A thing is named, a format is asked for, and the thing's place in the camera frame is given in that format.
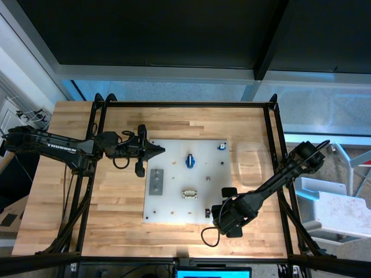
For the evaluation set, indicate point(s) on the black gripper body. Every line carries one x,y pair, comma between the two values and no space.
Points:
141,150
232,214

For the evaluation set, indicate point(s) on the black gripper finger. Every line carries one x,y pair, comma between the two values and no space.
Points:
154,153
155,147

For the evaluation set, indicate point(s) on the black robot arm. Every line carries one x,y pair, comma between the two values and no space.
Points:
275,179
58,144

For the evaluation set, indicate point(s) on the blue bar clamp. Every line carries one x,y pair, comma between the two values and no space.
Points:
185,162

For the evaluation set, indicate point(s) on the shiny silver bar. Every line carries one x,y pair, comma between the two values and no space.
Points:
189,160

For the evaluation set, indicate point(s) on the white taskboard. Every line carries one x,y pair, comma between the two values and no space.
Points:
174,202

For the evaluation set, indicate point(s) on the black socket block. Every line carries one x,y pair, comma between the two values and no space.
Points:
207,213

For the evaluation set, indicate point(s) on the grey metal plate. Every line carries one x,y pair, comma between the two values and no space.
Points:
152,182

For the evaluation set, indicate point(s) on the beige connector housing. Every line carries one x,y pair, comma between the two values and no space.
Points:
189,194

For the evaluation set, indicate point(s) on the clear plastic tub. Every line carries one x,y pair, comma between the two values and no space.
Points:
252,165

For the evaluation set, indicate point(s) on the screen with blue edge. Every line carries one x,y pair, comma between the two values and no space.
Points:
213,274

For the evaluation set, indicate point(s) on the small blue socket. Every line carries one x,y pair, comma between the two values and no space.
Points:
219,148

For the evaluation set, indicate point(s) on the white step stool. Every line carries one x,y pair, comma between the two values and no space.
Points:
342,214

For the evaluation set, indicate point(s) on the grey metal stand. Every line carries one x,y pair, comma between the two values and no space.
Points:
350,173

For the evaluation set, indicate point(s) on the black flat pad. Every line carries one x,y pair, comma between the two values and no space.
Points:
7,220

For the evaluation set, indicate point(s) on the black metal frame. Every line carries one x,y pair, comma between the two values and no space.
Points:
185,104

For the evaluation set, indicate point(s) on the black table-level camera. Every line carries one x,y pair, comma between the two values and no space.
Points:
183,260

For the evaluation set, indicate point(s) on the small white bracket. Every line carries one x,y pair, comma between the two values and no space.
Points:
73,267
296,269

